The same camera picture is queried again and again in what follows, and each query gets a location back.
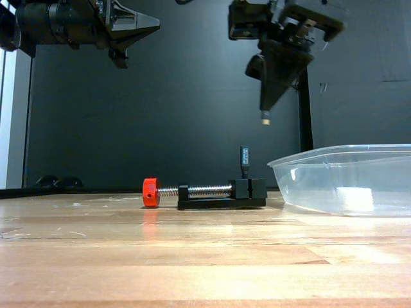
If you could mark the clear plastic container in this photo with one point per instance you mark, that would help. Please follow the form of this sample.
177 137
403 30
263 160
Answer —
305 189

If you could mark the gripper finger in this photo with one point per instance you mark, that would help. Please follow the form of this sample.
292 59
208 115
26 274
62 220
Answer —
282 73
128 17
125 37
255 68

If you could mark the black clamp with orange knob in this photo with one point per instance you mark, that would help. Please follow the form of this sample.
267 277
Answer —
250 192

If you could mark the black upright post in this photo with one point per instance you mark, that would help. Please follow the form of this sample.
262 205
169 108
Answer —
305 122

